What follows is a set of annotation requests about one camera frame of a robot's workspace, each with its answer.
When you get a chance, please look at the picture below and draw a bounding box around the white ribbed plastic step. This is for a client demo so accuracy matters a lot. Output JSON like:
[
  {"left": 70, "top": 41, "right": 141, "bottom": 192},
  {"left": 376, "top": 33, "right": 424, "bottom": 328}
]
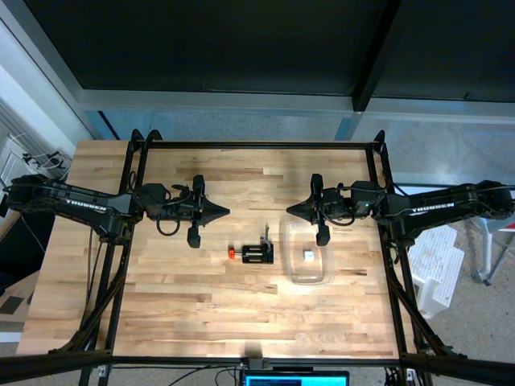
[{"left": 408, "top": 224, "right": 466, "bottom": 321}]

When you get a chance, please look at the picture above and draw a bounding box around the black cable loop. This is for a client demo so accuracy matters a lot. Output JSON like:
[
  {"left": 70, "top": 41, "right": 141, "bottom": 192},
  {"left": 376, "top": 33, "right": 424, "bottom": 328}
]
[{"left": 155, "top": 212, "right": 181, "bottom": 237}]

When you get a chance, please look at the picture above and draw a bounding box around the black aluminium frame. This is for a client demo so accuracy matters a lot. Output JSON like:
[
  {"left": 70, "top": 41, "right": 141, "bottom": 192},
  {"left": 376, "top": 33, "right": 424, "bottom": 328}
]
[{"left": 0, "top": 128, "right": 515, "bottom": 386}]

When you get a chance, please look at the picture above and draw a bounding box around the black and white cable bundle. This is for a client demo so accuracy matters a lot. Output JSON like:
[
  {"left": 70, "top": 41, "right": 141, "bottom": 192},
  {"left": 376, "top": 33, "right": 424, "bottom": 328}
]
[{"left": 22, "top": 149, "right": 69, "bottom": 172}]

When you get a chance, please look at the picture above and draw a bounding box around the clear plastic tub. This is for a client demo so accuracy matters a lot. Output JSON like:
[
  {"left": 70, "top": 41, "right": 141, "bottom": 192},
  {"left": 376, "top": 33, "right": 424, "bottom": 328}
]
[{"left": 280, "top": 219, "right": 337, "bottom": 287}]

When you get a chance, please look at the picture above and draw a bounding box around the brown cardboard box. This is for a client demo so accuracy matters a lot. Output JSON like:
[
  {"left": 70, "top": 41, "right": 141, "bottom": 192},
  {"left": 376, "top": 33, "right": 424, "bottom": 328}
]
[{"left": 0, "top": 269, "right": 41, "bottom": 322}]

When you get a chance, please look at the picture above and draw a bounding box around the black vise with orange knob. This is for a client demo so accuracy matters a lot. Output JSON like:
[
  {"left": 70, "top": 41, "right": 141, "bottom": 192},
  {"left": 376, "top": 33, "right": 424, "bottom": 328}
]
[{"left": 228, "top": 242, "right": 275, "bottom": 265}]

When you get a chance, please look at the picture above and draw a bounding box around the screen with blue edge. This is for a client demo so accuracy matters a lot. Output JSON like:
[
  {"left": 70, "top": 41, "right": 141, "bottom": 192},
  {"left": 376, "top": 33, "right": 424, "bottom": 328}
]
[{"left": 240, "top": 370, "right": 350, "bottom": 386}]

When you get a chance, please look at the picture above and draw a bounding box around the black table camera mount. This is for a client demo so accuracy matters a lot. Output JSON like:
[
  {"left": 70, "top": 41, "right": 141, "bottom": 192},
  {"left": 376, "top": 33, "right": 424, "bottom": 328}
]
[{"left": 241, "top": 348, "right": 270, "bottom": 371}]

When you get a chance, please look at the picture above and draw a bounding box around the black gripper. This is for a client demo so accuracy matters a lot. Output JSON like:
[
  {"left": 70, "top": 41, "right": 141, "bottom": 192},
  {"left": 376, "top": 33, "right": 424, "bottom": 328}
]
[
  {"left": 286, "top": 173, "right": 344, "bottom": 248},
  {"left": 176, "top": 175, "right": 231, "bottom": 249}
]

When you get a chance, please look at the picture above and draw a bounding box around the grey metal stand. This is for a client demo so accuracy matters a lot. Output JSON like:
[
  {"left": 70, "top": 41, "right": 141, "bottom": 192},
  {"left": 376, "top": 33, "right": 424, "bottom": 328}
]
[{"left": 468, "top": 219, "right": 515, "bottom": 287}]

